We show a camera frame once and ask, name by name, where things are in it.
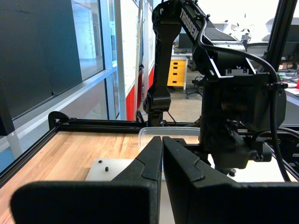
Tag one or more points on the black ribbed knob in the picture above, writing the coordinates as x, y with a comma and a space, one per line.
232, 172

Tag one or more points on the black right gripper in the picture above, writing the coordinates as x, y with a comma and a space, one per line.
229, 151

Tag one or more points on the white plastic board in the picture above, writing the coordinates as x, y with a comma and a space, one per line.
109, 168

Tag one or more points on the black office chair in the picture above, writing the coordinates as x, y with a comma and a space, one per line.
195, 84

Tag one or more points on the black aluminium frame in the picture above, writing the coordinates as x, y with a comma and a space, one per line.
93, 122

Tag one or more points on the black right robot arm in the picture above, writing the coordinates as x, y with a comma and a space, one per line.
163, 58

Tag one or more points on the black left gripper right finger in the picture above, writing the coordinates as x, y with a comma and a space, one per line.
222, 203

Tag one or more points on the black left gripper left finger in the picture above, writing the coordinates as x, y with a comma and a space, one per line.
93, 203

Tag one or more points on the yellow drawer cabinet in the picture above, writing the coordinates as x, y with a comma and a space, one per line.
177, 73

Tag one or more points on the red wall panel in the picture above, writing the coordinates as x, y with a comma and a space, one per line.
132, 100

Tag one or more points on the clear plastic tub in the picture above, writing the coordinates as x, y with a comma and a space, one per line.
149, 133

